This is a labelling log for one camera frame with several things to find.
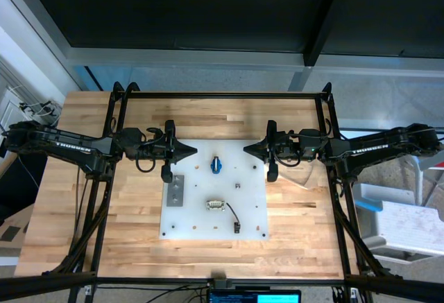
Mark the black camera mount box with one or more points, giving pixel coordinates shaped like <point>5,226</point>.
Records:
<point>219,279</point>

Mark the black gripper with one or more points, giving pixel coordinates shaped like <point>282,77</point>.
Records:
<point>169,150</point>
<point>271,150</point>

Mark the black desk panel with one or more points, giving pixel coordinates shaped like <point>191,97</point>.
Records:
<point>173,5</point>

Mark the laptop screen with blue edge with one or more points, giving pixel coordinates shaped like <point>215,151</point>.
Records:
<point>253,296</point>

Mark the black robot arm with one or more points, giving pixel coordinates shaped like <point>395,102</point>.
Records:
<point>367,150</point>
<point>69,145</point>

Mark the white step stool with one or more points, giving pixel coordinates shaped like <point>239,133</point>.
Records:
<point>409,223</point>

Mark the white plastic board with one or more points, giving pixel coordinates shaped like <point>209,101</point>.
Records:
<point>201,220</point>

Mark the blue clamp with silver bar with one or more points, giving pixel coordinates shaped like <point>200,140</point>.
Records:
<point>216,166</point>

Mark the brown cardboard box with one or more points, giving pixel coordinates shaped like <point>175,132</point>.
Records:
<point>14,223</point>

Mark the beige multi-pin connector housing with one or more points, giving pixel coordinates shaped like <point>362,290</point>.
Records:
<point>215,205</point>

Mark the grey metal plate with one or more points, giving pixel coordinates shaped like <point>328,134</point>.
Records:
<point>175,192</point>

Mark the black aluminium frame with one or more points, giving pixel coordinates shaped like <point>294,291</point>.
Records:
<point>222,95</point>

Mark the grey bin with blue edge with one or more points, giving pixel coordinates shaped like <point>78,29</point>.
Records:
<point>367,195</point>

